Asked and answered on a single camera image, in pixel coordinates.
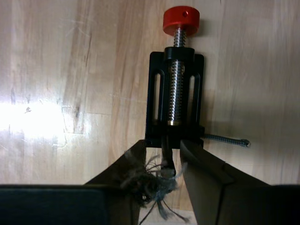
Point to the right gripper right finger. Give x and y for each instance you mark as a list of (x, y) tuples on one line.
[(234, 199)]

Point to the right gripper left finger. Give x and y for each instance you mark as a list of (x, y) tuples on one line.
[(70, 204)]

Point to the black clamp with red knob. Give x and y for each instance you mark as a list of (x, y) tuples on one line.
[(178, 93)]

